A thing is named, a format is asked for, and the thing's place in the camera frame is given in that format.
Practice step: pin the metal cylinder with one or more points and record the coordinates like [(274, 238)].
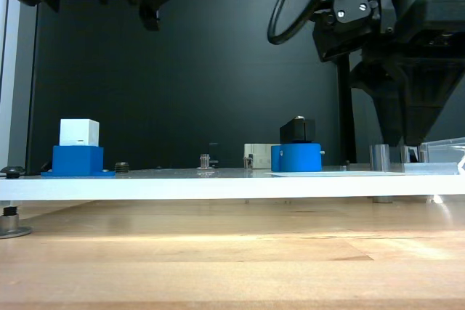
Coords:
[(379, 159)]

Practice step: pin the white taskboard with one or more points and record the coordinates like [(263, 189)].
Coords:
[(218, 188)]

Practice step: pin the clear plastic tub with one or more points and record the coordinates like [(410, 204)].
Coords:
[(443, 150)]

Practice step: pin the blue round clamp holder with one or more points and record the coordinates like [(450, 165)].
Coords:
[(296, 157)]

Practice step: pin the beige connector housing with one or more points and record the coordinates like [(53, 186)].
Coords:
[(259, 154)]

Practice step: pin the small metal connector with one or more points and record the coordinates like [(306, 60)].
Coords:
[(205, 163)]

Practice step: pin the black set screw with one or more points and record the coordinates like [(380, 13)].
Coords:
[(122, 167)]

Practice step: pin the black corner screw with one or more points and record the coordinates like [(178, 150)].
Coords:
[(11, 171)]

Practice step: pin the metal standoff foot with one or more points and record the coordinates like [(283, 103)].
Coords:
[(11, 226)]

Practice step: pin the black aluminium frame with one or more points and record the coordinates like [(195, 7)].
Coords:
[(345, 106)]

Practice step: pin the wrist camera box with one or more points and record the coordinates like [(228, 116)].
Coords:
[(348, 12)]

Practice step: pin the blue mount with white cube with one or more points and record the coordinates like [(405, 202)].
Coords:
[(78, 159)]

